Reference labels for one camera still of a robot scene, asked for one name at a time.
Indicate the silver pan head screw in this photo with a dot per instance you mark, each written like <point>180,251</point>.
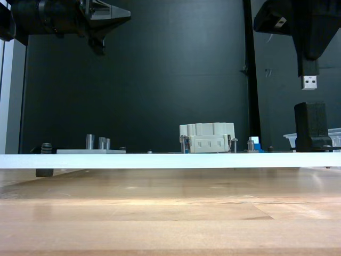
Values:
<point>234,144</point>

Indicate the grey metal plate with pegs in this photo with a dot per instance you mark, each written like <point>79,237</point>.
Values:
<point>80,151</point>

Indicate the beige multi-pin connector housing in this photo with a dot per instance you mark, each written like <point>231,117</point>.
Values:
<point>207,133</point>

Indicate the black USB connector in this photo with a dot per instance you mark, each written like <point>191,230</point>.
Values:
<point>309,82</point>

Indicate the small connector socket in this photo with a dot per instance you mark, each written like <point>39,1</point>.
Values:
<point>254,141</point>

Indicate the clear plastic tub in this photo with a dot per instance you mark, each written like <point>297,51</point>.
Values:
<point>289,138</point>

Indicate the black aluminium frame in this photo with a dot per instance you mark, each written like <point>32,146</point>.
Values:
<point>251,93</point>

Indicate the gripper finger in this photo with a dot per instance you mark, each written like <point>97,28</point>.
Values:
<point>117,14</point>
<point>106,25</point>
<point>311,34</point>

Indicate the blue white connector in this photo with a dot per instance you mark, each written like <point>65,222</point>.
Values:
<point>188,150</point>

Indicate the white taskboard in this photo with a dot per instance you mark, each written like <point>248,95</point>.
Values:
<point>160,161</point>

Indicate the black USB socket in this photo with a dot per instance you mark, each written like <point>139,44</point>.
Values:
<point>311,125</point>

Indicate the black board foot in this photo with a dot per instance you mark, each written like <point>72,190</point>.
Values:
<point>44,172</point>

